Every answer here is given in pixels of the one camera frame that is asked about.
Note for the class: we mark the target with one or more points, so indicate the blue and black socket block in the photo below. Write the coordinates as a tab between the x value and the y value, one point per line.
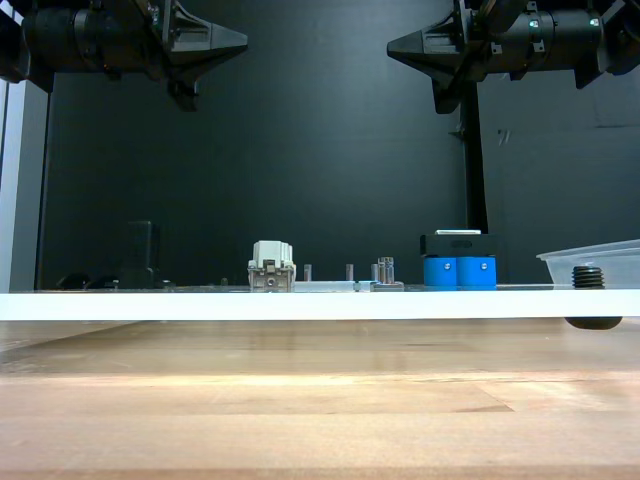
460	272

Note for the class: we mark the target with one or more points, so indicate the clear plastic tub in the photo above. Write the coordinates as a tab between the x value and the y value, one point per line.
620	265

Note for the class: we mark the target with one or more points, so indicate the beige connector housing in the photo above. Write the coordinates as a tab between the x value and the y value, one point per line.
270	270

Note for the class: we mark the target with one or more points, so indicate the white taskboard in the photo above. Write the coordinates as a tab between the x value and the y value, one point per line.
320	305

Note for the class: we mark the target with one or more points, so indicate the clear acrylic block with pins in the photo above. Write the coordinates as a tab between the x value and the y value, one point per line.
325	286

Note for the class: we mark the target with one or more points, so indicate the black screw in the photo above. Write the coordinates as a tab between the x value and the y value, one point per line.
587	277

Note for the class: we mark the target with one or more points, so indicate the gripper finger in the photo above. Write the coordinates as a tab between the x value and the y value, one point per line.
407	42
227	40
430	65
210	62

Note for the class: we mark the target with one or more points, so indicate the black rubber board foot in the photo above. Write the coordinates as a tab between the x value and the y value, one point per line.
594	323

